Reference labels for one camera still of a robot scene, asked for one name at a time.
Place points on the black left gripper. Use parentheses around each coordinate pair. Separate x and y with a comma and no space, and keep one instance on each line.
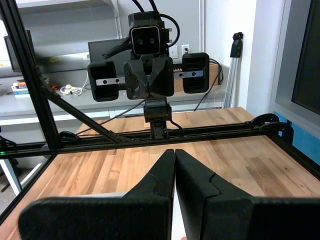
(102,92)

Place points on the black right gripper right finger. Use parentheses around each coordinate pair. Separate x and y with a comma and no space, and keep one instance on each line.
(237,217)

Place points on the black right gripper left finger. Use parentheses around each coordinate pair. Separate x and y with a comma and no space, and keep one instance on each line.
(112,215)

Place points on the grey desk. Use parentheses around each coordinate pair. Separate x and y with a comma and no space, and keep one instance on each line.
(185,98)

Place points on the black computer monitor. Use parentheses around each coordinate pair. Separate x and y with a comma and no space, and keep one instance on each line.
(96,50)
(10,55)

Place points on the brown cardboard box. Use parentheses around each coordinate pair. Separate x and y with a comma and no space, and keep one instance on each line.
(214,75)

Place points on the black grey tripod stand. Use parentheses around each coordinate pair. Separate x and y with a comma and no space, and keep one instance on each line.
(236,45)

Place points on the stack of books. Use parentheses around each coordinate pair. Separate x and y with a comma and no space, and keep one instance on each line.
(20,88)

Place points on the white wall outlet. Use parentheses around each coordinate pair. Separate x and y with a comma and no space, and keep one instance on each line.
(185,49)
(173,52)

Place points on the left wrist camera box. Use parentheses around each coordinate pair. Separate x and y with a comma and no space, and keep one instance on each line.
(145,40)

